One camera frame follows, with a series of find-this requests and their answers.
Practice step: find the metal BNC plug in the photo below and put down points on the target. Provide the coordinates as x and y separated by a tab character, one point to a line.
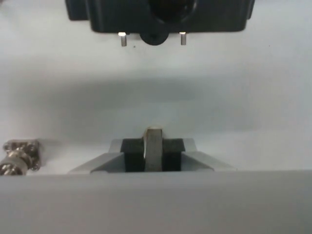
12	167

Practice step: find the black D-SUB plug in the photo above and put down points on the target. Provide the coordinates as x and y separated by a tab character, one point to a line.
195	17

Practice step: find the metal square peg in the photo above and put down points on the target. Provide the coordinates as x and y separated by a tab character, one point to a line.
153	151

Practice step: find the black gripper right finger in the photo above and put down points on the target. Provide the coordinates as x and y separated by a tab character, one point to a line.
171	156

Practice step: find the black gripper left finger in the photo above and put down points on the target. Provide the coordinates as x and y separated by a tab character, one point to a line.
131	156

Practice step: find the white task board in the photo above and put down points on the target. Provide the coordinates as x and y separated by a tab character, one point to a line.
219	97

